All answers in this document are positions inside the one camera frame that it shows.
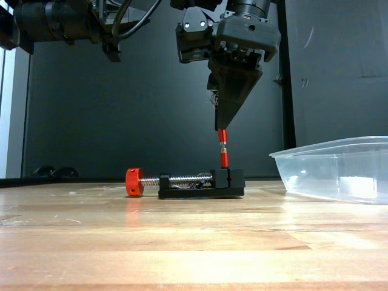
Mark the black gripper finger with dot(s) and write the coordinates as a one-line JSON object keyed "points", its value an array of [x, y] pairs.
{"points": [[136, 14], [216, 115], [124, 28], [233, 85]]}

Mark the black vise with red knob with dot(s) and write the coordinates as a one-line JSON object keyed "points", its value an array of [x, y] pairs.
{"points": [[227, 182]]}

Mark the clear plastic tub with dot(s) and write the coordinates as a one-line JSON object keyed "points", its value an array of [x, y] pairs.
{"points": [[303, 169]]}

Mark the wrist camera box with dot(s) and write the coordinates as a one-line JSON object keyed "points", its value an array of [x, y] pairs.
{"points": [[194, 45]]}

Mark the black arched bracket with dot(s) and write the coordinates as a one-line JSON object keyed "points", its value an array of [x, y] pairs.
{"points": [[65, 172], [45, 171]]}

